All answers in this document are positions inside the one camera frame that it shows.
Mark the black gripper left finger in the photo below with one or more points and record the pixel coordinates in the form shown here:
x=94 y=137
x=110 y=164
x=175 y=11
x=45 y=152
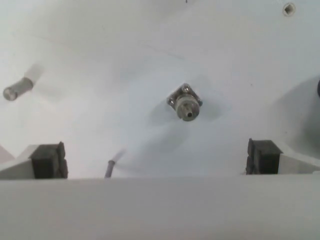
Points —
x=47 y=162

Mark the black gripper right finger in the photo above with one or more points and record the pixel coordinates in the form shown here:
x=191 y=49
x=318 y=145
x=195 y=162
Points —
x=262 y=157

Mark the metal BNC plug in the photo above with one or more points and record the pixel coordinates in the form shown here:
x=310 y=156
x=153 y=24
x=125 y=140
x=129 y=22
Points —
x=187 y=110

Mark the white task board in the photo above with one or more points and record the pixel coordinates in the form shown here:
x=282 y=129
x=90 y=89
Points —
x=125 y=62

